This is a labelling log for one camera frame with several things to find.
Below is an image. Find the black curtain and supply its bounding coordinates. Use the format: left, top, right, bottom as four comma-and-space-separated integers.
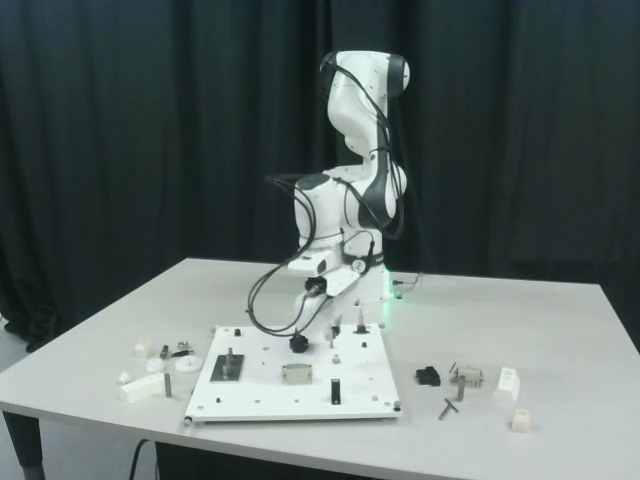
0, 0, 640, 354

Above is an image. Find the dark table leg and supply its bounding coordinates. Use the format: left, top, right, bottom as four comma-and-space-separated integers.
0, 408, 42, 480

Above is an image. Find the white task board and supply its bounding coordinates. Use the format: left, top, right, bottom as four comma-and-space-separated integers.
182, 323, 404, 427

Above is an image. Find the black cable under table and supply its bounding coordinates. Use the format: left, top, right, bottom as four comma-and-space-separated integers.
130, 438, 157, 480

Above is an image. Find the black D-SUB plug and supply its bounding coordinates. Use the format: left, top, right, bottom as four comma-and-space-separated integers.
414, 365, 442, 388

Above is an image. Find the tall white holder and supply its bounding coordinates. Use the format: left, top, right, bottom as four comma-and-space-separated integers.
491, 367, 522, 402

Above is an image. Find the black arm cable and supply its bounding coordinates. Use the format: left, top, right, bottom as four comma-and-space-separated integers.
321, 51, 407, 242

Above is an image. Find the long white peg holder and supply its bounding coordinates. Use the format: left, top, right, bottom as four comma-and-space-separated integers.
118, 374, 168, 403

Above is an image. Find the black base cable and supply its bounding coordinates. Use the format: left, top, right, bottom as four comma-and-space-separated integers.
389, 271, 427, 292

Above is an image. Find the black looping wrist cable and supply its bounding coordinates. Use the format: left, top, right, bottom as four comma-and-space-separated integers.
248, 172, 346, 337

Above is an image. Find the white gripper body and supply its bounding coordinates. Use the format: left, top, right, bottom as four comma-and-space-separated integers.
293, 289, 334, 327

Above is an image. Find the metal plug with short cable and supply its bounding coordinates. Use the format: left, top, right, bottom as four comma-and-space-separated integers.
159, 340, 195, 359

